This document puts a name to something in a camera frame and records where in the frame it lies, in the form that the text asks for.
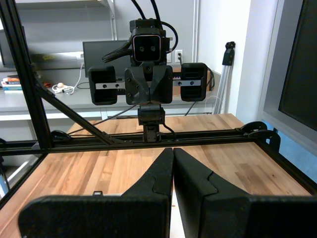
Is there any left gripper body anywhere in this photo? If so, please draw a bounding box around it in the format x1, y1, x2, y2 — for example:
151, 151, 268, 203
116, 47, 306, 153
88, 61, 208, 105

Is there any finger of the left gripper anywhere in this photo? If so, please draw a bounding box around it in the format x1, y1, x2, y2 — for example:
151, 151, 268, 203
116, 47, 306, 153
150, 65, 173, 105
124, 66, 151, 105

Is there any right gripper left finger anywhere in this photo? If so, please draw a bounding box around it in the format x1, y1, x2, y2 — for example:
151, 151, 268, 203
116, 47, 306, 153
18, 148, 173, 238

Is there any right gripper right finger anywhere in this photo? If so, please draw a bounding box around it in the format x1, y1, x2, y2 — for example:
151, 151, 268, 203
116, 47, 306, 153
173, 148, 317, 238

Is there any grey office desk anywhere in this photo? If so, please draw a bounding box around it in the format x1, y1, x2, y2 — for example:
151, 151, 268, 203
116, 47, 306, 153
0, 66, 222, 122

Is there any black computer monitor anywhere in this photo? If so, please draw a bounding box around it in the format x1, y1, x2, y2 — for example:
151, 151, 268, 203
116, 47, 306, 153
0, 29, 12, 69
82, 40, 132, 84

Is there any folded silver tripod stand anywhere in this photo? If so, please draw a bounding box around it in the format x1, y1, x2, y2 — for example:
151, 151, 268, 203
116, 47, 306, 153
214, 41, 236, 115

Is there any white book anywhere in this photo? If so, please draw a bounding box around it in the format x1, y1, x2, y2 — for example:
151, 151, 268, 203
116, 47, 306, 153
2, 85, 23, 94

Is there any white monitor cable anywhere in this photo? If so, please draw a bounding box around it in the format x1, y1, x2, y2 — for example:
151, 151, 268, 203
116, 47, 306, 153
73, 61, 85, 90

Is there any braided black robot cable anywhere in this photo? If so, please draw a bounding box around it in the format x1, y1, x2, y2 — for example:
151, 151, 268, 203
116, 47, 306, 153
102, 41, 133, 64

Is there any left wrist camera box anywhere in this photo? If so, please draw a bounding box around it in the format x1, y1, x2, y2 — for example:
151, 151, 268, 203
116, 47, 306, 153
130, 27, 164, 65

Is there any white cable bundle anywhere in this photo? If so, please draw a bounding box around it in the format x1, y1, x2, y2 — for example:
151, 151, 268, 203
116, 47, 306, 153
51, 82, 75, 95

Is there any white wall shelf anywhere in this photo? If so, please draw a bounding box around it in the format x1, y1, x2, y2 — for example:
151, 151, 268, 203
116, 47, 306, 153
14, 0, 117, 42

